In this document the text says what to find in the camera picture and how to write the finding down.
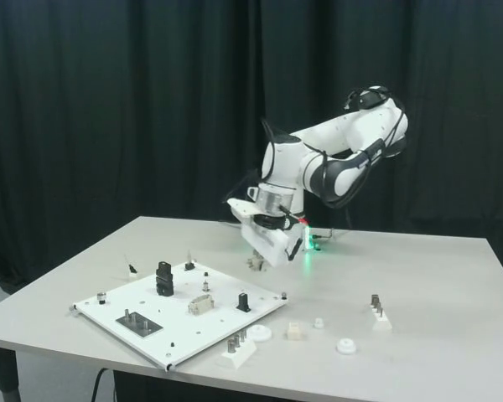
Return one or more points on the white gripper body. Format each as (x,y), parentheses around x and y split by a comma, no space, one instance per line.
(268,245)

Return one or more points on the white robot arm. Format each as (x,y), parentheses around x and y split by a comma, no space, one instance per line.
(348,130)

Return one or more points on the beige waterproof plug holder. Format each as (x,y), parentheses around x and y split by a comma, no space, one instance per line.
(293,331)

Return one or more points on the thin black rod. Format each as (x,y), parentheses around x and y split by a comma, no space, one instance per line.
(294,249)

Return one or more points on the flat white wrist plate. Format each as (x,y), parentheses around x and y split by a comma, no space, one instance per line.
(243,207)

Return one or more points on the small white wrist box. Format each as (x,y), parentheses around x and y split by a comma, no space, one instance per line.
(252,193)

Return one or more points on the black USB plug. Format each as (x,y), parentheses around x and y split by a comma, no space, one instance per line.
(243,302)

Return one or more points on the metal BNC plug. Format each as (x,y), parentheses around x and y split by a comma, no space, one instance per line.
(204,287)

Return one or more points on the black Ethernet plug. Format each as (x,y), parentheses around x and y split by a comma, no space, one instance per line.
(189,265)

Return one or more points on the white large gear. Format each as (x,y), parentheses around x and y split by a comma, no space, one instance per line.
(262,333)

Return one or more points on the metal round peg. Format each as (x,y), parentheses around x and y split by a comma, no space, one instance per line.
(229,346)
(243,336)
(236,341)

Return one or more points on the black D-SUB plug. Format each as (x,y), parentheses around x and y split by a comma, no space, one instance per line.
(163,280)

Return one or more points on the white round peg holder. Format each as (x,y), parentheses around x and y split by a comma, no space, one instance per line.
(239,358)

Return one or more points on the white task board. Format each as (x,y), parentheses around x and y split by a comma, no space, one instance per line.
(184,331)

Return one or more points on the metal square peg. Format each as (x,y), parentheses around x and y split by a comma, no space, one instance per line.
(374,301)
(378,309)
(381,314)

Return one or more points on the white medium gear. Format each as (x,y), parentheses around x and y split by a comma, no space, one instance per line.
(346,346)

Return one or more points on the white square peg holder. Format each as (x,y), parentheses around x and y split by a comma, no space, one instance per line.
(381,323)

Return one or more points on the small white plug holder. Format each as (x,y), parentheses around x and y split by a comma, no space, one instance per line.
(132,275)

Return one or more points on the metal bolt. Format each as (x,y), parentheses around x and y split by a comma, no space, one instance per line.
(102,298)

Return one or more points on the black curtain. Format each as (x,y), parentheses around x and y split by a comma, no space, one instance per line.
(109,104)

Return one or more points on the black table leg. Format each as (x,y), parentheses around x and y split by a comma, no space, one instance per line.
(2,372)

